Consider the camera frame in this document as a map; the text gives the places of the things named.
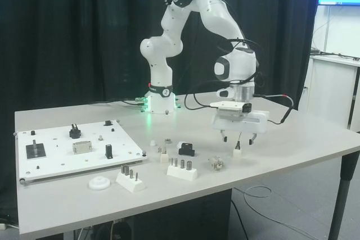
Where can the metal medium round peg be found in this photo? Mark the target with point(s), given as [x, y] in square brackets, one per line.
[182, 164]

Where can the white power strip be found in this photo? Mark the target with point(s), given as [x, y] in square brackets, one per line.
[2, 226]

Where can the white USB plug holder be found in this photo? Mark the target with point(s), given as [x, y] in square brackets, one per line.
[237, 153]

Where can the black table leg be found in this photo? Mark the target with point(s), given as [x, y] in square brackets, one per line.
[344, 183]

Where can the white Ethernet plug holder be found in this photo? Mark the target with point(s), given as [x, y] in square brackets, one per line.
[163, 158]

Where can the white large gear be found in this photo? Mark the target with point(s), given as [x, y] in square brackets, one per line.
[99, 183]

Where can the metal small round peg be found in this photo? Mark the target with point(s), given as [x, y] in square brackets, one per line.
[176, 163]

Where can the white round peg holder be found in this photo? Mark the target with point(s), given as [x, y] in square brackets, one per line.
[181, 174]

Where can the grey Ethernet plug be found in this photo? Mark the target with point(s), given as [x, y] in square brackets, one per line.
[161, 150]

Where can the metal thin round peg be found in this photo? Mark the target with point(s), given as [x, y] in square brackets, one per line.
[171, 162]

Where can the metal large round peg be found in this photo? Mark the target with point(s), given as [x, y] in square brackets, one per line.
[188, 165]

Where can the metal large square peg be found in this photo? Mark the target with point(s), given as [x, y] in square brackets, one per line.
[123, 170]

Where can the black curtain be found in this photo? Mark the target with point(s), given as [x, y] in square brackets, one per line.
[70, 40]

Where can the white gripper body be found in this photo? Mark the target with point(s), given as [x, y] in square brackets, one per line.
[253, 123]

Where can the white square peg holder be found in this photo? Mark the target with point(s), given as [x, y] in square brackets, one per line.
[130, 185]

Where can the white small gear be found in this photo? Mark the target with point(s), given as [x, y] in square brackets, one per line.
[153, 142]

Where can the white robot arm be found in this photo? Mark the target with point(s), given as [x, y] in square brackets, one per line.
[225, 26]

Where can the white cabinet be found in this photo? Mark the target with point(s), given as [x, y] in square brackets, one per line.
[329, 91]

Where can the metal BNC plug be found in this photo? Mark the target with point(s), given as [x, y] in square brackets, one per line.
[168, 141]

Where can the metal USB plug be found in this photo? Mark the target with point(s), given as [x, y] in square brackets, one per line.
[238, 145]

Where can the white task board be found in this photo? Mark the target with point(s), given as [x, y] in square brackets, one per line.
[56, 164]

